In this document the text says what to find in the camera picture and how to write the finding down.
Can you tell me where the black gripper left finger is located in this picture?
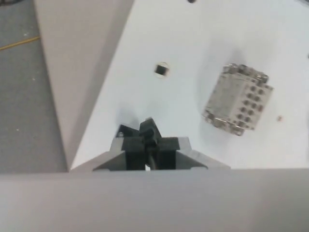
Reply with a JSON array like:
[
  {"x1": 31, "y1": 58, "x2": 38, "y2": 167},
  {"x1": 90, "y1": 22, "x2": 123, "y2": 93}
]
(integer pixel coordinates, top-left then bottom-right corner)
[{"x1": 92, "y1": 137, "x2": 146, "y2": 172}]

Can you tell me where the white task board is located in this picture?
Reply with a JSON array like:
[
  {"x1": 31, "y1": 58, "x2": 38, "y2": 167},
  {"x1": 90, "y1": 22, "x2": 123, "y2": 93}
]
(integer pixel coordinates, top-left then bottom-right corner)
[{"x1": 70, "y1": 0, "x2": 309, "y2": 171}]

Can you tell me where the black USB plug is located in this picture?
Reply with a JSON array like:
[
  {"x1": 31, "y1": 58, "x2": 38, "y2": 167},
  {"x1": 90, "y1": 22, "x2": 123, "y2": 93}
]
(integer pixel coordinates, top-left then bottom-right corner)
[{"x1": 139, "y1": 117, "x2": 161, "y2": 170}]

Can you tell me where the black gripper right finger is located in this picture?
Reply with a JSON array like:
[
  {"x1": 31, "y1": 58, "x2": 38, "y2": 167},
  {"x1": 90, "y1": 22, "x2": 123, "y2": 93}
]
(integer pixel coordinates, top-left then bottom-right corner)
[{"x1": 156, "y1": 136, "x2": 231, "y2": 170}]

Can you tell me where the thin yellow cable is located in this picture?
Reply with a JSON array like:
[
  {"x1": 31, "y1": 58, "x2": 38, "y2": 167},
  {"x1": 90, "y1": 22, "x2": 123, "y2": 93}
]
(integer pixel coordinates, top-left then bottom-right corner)
[{"x1": 0, "y1": 36, "x2": 41, "y2": 51}]

